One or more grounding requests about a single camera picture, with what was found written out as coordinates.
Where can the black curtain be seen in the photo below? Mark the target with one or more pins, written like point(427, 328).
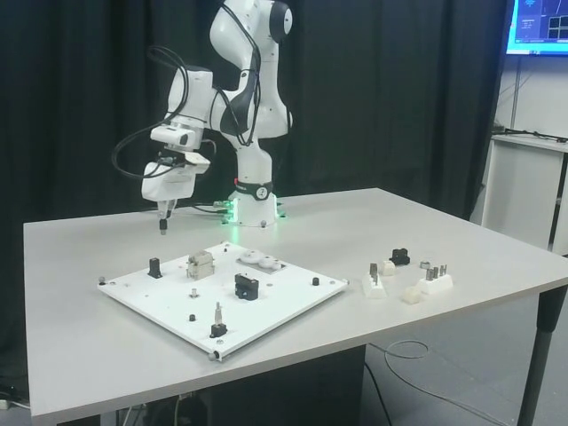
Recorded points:
point(66, 89)

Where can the white peg holder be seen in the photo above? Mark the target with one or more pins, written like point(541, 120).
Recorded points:
point(373, 290)
point(437, 286)

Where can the large metal round peg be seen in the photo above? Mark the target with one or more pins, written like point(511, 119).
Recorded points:
point(428, 273)

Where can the beige connector housing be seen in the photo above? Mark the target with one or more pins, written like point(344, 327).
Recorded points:
point(199, 266)

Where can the metal bolt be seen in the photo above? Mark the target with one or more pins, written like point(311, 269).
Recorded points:
point(425, 265)

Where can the white large gear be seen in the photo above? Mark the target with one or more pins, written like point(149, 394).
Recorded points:
point(250, 257)

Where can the blue screen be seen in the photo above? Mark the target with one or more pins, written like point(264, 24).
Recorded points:
point(541, 26)

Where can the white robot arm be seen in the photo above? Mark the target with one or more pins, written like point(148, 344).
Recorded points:
point(275, 106)

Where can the black D-SUB plug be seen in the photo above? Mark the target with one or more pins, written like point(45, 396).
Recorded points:
point(400, 257)

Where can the small white plug holder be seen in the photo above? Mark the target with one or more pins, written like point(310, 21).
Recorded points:
point(388, 269)
point(412, 296)

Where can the white task board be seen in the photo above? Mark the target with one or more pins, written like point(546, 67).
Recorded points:
point(155, 306)

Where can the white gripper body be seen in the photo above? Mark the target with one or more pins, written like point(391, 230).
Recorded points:
point(166, 184)

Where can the white box with dark window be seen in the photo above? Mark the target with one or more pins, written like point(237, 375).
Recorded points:
point(173, 136)

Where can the large metal square peg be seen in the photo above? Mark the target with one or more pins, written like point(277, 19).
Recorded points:
point(373, 267)

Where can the white cabinet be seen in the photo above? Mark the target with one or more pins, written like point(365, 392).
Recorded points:
point(523, 186)

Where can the black table leg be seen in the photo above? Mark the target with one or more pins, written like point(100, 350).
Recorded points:
point(546, 355)

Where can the black USB plug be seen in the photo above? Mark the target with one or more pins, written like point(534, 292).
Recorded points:
point(163, 229)

